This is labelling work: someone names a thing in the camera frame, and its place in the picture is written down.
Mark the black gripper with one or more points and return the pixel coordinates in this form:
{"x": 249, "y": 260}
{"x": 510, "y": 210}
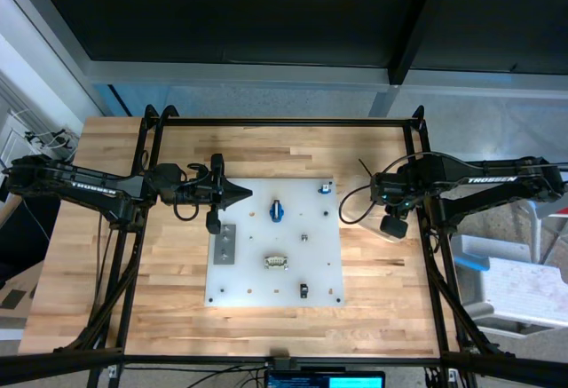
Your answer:
{"x": 394, "y": 227}
{"x": 216, "y": 192}

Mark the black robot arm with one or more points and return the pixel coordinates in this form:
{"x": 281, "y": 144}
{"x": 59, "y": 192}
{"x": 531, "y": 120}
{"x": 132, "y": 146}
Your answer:
{"x": 479, "y": 184}
{"x": 89, "y": 186}

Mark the small blue white connector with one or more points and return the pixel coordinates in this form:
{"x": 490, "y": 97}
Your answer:
{"x": 325, "y": 188}

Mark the beige multi-pin connector housing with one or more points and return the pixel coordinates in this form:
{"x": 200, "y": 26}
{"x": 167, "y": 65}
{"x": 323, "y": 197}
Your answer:
{"x": 275, "y": 263}

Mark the blue clamp with silver bar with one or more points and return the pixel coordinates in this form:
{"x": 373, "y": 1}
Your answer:
{"x": 277, "y": 212}

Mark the grey metal plate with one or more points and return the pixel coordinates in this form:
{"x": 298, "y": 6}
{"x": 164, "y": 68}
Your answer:
{"x": 224, "y": 246}

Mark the grey bin with blue edge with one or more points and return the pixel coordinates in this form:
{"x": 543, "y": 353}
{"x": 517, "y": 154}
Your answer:
{"x": 470, "y": 250}

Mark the white plastic board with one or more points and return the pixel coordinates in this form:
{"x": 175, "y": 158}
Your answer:
{"x": 257, "y": 281}

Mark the white step stool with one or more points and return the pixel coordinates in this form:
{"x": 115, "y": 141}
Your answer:
{"x": 523, "y": 286}

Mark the laptop screen with blue edge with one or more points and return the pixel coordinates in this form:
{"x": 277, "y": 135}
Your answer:
{"x": 324, "y": 380}

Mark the black desk panel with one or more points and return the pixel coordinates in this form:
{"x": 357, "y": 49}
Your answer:
{"x": 222, "y": 6}

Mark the brown cardboard box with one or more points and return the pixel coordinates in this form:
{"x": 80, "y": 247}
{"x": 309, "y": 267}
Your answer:
{"x": 18, "y": 286}

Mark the black aluminium frame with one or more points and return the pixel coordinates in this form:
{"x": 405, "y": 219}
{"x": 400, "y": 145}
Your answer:
{"x": 284, "y": 121}

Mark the black camera mount box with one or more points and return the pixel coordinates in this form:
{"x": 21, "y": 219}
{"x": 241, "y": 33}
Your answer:
{"x": 281, "y": 358}

